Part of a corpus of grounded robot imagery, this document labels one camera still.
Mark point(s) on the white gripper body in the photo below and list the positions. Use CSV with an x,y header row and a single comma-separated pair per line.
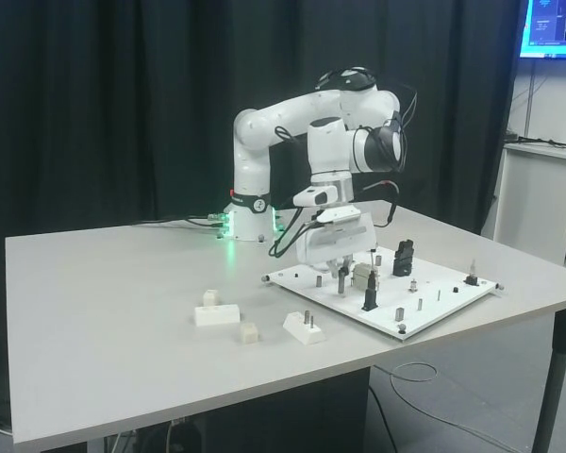
x,y
321,252

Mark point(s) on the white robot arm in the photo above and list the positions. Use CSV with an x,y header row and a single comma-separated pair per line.
x,y
264,113

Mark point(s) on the white square peg holder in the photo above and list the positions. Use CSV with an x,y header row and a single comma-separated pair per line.
x,y
297,328

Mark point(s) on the thick metal peg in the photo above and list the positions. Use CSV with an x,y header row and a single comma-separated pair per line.
x,y
399,314

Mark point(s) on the thin black rod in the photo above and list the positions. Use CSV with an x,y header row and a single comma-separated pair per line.
x,y
372,259

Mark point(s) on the black USB plug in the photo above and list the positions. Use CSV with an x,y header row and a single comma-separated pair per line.
x,y
369,299

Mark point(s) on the flat white mounting plate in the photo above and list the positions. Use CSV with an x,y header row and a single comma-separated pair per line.
x,y
339,213

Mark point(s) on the white task board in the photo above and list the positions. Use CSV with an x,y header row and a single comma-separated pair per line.
x,y
349,313

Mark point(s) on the metal BNC plug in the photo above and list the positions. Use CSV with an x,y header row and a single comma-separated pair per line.
x,y
412,285

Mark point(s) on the small beige holder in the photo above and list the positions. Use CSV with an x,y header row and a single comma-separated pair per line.
x,y
249,334

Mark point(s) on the small white holder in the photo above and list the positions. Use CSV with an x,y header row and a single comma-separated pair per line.
x,y
210,297

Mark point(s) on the long white holder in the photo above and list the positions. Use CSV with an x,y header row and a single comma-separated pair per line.
x,y
217,315

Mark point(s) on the clear Ethernet plug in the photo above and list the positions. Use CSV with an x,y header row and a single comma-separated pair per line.
x,y
472,276

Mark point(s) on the white cabinet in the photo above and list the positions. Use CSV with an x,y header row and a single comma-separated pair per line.
x,y
537,203

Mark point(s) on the black table leg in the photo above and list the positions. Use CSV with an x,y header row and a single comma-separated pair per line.
x,y
554,377

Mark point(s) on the black curtain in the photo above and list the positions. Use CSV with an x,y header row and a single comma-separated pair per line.
x,y
122,94

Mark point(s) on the blue screen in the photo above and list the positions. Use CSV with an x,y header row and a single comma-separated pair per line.
x,y
554,28

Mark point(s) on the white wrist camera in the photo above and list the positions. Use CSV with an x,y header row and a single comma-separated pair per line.
x,y
311,196

